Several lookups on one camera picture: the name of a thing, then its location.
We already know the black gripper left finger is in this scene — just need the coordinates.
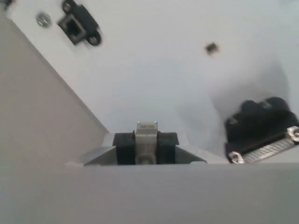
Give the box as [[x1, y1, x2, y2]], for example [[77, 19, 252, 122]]
[[70, 131, 136, 166]]

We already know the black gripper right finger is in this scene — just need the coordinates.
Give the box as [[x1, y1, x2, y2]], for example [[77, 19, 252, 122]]
[[157, 131, 220, 166]]

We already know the clear grey Ethernet plug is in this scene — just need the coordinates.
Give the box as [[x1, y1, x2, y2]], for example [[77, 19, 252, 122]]
[[135, 120, 160, 165]]

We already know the white task board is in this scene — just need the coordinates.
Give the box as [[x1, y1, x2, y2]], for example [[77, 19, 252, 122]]
[[0, 0, 299, 165]]

